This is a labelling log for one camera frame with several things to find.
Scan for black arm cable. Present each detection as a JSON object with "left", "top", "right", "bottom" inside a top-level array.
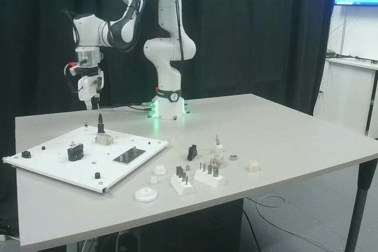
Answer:
[
  {"left": 107, "top": 0, "right": 148, "bottom": 53},
  {"left": 172, "top": 0, "right": 186, "bottom": 61}
]

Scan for white round peg holder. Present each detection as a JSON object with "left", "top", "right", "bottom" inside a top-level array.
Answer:
[{"left": 193, "top": 169, "right": 226, "bottom": 188}]

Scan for white task board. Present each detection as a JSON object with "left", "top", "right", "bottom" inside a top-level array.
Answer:
[{"left": 1, "top": 125, "right": 171, "bottom": 195}]

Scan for white large gear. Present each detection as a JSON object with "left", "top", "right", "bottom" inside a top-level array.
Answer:
[{"left": 135, "top": 188, "right": 159, "bottom": 204}]

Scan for white square peg holder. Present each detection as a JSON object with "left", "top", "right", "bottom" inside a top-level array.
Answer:
[{"left": 170, "top": 172, "right": 197, "bottom": 197}]

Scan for black curtain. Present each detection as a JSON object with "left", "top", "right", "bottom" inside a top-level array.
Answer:
[{"left": 0, "top": 0, "right": 338, "bottom": 158}]

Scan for black table cable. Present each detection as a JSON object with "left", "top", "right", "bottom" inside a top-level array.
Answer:
[{"left": 99, "top": 102, "right": 155, "bottom": 112}]

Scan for white cabinet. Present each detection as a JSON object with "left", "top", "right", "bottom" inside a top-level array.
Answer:
[{"left": 312, "top": 54, "right": 378, "bottom": 140}]

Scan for black round plug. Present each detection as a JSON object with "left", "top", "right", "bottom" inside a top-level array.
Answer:
[{"left": 96, "top": 113, "right": 106, "bottom": 135}]

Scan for grey floor cable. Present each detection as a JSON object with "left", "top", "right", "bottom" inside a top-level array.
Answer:
[{"left": 244, "top": 195, "right": 378, "bottom": 252}]

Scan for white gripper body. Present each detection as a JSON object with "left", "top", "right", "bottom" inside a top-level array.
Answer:
[{"left": 77, "top": 74, "right": 100, "bottom": 102}]

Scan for small white holder block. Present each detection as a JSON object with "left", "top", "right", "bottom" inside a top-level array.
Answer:
[{"left": 243, "top": 159, "right": 262, "bottom": 174}]

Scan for black table leg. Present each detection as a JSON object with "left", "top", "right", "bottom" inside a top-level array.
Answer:
[{"left": 344, "top": 162, "right": 372, "bottom": 252}]

